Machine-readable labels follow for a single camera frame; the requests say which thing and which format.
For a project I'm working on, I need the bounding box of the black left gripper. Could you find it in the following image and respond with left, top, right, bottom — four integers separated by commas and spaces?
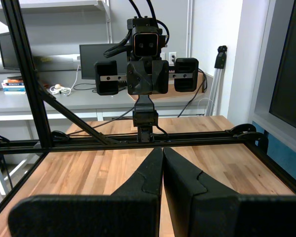
95, 57, 199, 96

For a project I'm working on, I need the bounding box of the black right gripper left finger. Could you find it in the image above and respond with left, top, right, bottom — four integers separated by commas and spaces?
7, 147, 163, 237

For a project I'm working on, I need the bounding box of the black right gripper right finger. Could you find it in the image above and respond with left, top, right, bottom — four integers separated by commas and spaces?
163, 147, 296, 237

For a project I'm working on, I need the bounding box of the black computer monitor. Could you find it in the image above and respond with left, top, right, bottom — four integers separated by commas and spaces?
0, 32, 22, 71
79, 43, 129, 80

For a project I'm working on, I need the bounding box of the silver tripod black head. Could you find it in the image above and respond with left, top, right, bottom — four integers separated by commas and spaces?
206, 45, 228, 117

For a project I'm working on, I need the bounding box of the grey office desk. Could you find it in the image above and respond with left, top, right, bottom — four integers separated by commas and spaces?
0, 74, 214, 196

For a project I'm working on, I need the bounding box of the blue book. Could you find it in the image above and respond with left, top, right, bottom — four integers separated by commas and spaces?
2, 86, 27, 93

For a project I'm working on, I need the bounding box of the dark grey backdrop panel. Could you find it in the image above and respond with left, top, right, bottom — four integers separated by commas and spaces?
268, 0, 296, 134

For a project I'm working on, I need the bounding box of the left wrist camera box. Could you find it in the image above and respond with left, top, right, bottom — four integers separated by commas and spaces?
132, 32, 161, 59

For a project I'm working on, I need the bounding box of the braided black cable bundle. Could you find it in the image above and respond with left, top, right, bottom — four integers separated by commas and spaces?
103, 37, 133, 59

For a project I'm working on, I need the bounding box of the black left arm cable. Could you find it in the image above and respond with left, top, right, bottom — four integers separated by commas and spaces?
127, 0, 143, 19
157, 19, 170, 49
145, 0, 158, 19

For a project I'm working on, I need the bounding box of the black frame corner bracket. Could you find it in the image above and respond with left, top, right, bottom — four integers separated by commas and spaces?
51, 130, 70, 143
236, 132, 269, 154
225, 123, 257, 136

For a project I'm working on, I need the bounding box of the white coiled cable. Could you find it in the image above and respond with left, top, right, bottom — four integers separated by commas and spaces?
49, 64, 81, 96

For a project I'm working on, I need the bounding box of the white wall shelf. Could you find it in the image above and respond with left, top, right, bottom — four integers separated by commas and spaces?
0, 0, 113, 44

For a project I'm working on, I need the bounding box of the black aluminium frame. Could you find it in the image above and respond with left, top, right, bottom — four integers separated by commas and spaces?
0, 0, 296, 219

